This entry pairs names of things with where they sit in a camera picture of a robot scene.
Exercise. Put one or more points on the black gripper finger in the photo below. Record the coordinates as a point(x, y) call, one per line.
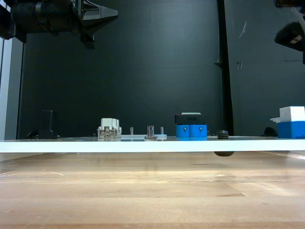
point(104, 16)

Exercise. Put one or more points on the white rj45 connector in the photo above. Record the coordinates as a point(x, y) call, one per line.
point(291, 114)

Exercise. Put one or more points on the grey connector housing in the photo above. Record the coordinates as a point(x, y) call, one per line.
point(109, 126)

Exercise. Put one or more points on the black connector plug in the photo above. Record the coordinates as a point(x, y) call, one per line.
point(190, 119)

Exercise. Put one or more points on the blue connector base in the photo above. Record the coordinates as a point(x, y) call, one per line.
point(190, 132)

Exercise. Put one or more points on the black clamp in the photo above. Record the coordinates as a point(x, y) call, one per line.
point(46, 124)

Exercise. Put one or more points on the blue rj45 socket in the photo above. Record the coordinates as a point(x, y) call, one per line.
point(291, 130)

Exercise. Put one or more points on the aluminium socket block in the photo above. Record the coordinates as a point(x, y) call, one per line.
point(135, 137)

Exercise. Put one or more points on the small metal plug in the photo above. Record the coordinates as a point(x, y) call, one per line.
point(150, 133)

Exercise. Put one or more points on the white plastic board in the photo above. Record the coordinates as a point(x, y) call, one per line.
point(152, 145)

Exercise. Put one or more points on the black board foot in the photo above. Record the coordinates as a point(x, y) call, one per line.
point(223, 154)

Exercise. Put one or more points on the black vertical post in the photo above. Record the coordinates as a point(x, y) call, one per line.
point(225, 71)

